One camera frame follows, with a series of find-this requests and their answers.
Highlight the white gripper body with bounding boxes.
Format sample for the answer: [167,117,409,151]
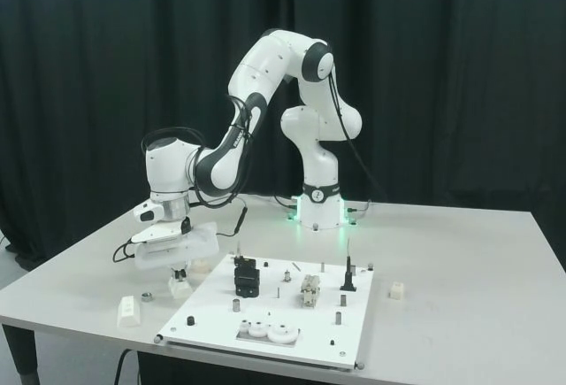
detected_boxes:
[134,221,218,271]

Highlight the white peg holder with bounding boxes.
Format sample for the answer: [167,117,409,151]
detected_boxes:
[169,276,194,300]
[116,295,142,328]

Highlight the flat white mounting plate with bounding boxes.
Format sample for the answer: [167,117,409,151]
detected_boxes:
[130,219,194,243]

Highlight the black D-SUB plug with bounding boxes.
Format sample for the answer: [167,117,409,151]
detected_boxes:
[233,256,261,299]

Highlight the white task board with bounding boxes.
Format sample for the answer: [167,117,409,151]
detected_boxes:
[154,250,377,369]

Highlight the black under-table cabinet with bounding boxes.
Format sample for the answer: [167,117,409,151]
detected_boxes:
[135,349,356,385]

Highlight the white large gear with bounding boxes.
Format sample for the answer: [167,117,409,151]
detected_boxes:
[266,323,300,346]

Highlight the beige connector block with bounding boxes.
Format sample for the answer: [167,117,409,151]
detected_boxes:
[299,273,322,309]

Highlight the black waterproof plug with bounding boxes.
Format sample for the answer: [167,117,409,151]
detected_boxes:
[339,239,357,292]

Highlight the black table leg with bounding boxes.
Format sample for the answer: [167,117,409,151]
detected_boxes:
[0,325,37,385]

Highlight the black curtains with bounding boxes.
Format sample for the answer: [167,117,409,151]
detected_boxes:
[0,0,566,254]

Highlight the silver wrist ring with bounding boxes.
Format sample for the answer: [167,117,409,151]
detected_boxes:
[158,196,189,222]

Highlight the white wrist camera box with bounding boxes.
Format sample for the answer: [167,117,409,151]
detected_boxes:
[134,201,165,224]

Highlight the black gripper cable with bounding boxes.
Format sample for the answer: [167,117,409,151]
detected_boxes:
[112,241,139,265]

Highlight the thin black rod on wire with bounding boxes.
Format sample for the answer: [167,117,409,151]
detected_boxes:
[220,198,249,239]

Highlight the black floor cable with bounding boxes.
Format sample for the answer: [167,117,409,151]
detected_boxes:
[115,348,140,385]

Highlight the black base cable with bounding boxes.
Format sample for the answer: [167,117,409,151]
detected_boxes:
[272,193,299,210]
[347,200,373,220]

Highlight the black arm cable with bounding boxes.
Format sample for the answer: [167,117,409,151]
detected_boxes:
[141,95,267,209]

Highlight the black shoulder cable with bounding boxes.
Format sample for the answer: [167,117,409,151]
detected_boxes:
[326,64,378,205]

